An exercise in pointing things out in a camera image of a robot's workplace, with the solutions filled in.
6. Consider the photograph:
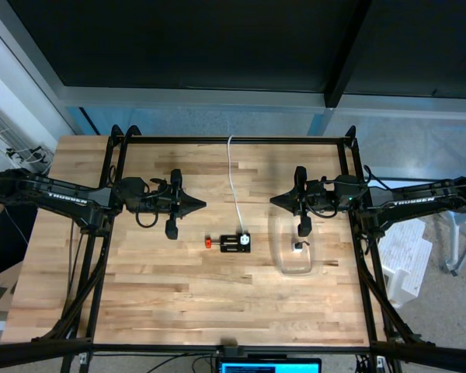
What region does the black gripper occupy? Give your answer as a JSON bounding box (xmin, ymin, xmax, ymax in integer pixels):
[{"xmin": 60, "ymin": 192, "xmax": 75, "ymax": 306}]
[
  {"xmin": 270, "ymin": 166, "xmax": 325, "ymax": 239},
  {"xmin": 155, "ymin": 169, "xmax": 207, "ymax": 241}
]

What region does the black vise with orange knob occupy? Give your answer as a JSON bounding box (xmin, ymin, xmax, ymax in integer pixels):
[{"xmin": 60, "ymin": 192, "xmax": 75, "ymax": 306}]
[{"xmin": 204, "ymin": 232, "xmax": 252, "ymax": 254}]

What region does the clear plastic tub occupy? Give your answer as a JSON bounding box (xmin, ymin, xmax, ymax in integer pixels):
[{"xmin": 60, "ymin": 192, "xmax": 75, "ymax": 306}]
[{"xmin": 270, "ymin": 212, "xmax": 322, "ymax": 277}]

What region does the white plastic step stool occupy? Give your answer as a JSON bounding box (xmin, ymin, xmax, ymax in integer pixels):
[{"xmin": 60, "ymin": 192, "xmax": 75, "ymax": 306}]
[{"xmin": 376, "ymin": 219, "xmax": 434, "ymax": 310}]

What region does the laptop screen with blue edge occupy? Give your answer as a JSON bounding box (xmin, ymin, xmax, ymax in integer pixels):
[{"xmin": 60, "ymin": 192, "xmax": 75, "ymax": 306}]
[{"xmin": 216, "ymin": 357, "xmax": 322, "ymax": 373}]

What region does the cardboard box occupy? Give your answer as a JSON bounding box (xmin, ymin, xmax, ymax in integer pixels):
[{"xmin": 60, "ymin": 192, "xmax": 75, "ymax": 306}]
[{"xmin": 0, "ymin": 260, "xmax": 24, "ymax": 312}]

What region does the white receptacle cable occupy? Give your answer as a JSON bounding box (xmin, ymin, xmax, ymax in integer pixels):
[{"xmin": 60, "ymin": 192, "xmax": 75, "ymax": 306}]
[{"xmin": 226, "ymin": 134, "xmax": 246, "ymax": 236}]

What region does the black aluminium frame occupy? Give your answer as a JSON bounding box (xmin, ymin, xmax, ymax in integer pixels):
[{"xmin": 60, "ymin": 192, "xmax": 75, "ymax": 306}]
[{"xmin": 0, "ymin": 124, "xmax": 466, "ymax": 373}]

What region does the black table-level camera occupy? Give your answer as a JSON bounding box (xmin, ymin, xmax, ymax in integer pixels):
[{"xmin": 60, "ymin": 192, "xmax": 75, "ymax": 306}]
[{"xmin": 217, "ymin": 337, "xmax": 245, "ymax": 357}]

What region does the white and black cable bundle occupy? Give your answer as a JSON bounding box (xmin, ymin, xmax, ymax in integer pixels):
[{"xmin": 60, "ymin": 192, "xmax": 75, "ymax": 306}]
[{"xmin": 5, "ymin": 145, "xmax": 54, "ymax": 166}]

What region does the grey metal chair frame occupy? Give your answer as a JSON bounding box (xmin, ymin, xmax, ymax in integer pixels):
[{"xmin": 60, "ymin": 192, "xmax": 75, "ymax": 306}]
[{"xmin": 438, "ymin": 211, "xmax": 466, "ymax": 277}]

